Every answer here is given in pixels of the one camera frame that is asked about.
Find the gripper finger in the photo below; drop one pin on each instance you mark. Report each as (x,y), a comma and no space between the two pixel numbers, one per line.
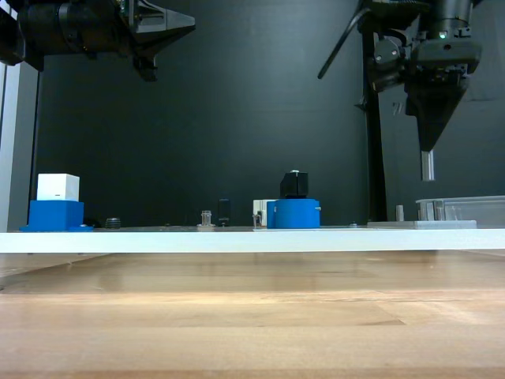
(412,102)
(440,106)
(177,27)

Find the steel 16mm cylinder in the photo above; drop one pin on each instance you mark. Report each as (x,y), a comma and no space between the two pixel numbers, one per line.
(428,166)

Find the medium grey metal cylinder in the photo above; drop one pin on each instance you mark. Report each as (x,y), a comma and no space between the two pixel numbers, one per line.
(425,210)

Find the black vertical pillar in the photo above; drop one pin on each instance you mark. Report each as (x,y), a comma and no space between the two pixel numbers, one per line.
(375,158)

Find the clear plastic tub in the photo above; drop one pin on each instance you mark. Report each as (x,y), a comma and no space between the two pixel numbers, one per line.
(473,207)

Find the thin grey metal pin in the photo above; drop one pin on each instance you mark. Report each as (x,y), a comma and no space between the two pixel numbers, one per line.
(399,213)

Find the grey metal block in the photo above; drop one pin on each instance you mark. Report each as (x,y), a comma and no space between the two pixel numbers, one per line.
(442,224)

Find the black clamp block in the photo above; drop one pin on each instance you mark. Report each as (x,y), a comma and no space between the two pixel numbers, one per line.
(294,183)

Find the blue round holder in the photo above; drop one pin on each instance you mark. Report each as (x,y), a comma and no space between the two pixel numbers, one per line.
(294,213)

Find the white cube block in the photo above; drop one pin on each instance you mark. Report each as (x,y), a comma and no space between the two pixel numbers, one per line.
(58,186)

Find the beige connector housing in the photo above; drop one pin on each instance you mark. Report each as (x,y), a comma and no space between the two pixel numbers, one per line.
(260,209)

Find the small clear socket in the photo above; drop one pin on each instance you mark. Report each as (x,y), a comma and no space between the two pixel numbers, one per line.
(206,219)

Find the black knurled knob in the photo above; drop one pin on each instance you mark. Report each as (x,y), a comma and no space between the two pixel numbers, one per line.
(113,223)

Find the blue square holder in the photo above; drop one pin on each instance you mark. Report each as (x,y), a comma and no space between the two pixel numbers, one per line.
(55,215)

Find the white mounting board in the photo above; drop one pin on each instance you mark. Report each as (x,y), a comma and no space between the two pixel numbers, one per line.
(158,241)

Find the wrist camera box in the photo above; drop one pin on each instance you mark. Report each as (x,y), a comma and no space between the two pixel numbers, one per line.
(386,77)

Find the grey metal partition frame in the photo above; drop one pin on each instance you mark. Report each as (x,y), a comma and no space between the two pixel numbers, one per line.
(21,150)

